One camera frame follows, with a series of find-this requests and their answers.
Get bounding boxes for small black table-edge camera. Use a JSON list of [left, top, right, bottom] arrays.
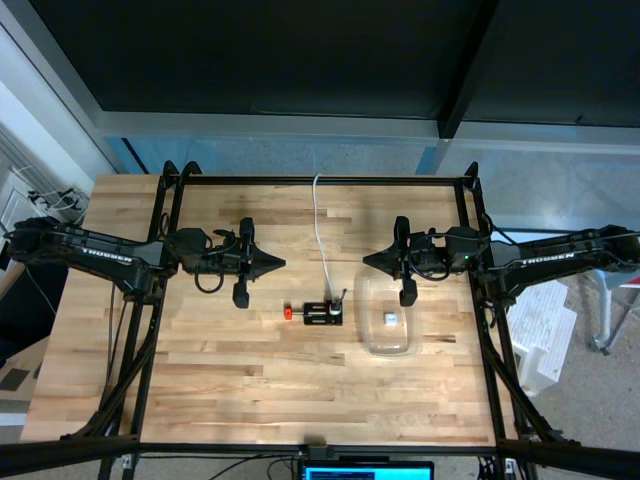
[[304, 433, 329, 461]]

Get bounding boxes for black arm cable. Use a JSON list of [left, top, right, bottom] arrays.
[[193, 262, 225, 295]]

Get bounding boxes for tangled black-white cables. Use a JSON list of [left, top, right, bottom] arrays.
[[27, 187, 91, 221]]

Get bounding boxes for black metal frame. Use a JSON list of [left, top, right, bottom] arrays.
[[0, 159, 640, 480]]

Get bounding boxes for clear plastic tub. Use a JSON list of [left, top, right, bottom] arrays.
[[353, 273, 424, 359]]

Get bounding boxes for blue laptop screen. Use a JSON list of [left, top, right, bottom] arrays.
[[298, 459, 436, 480]]

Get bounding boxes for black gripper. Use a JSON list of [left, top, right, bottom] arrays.
[[214, 217, 288, 309], [361, 214, 450, 308]]

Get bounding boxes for black clamp with red knob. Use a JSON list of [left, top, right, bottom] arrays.
[[283, 298, 347, 327]]

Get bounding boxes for grey metal chair frame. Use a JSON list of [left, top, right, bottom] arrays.
[[579, 257, 640, 357]]

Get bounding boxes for white socket cable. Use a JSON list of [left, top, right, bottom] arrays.
[[311, 173, 337, 301]]

